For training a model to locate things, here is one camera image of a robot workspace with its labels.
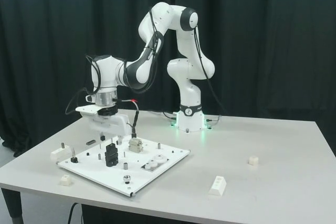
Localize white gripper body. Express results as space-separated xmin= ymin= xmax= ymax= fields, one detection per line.
xmin=88 ymin=113 xmax=132 ymax=137

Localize white peg holder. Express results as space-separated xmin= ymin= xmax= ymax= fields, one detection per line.
xmin=50 ymin=147 xmax=74 ymax=161

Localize grey waterproof plug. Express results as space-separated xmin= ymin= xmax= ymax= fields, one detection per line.
xmin=128 ymin=137 xmax=143 ymax=154

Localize black D-SUB plug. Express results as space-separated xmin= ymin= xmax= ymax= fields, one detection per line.
xmin=104 ymin=143 xmax=120 ymax=167

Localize white task board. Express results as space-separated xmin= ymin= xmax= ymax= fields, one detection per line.
xmin=56 ymin=134 xmax=191 ymax=197

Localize small white sloped holder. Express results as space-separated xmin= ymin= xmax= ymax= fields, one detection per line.
xmin=58 ymin=174 xmax=75 ymax=187

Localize long white holder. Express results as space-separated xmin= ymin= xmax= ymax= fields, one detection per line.
xmin=208 ymin=175 xmax=227 ymax=190

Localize black curtain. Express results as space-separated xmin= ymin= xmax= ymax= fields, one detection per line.
xmin=0 ymin=0 xmax=336 ymax=158

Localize dark table leg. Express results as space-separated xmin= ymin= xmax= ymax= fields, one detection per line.
xmin=0 ymin=187 xmax=23 ymax=224

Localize black plug with short cable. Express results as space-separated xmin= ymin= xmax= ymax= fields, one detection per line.
xmin=132 ymin=111 xmax=140 ymax=138

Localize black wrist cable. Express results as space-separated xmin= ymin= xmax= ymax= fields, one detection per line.
xmin=65 ymin=89 xmax=93 ymax=115

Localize black floor cable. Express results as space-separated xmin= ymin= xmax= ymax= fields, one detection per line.
xmin=68 ymin=202 xmax=83 ymax=224

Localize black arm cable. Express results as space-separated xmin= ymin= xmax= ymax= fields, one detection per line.
xmin=130 ymin=6 xmax=165 ymax=95

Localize black base cable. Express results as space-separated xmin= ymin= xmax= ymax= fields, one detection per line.
xmin=192 ymin=23 xmax=223 ymax=120

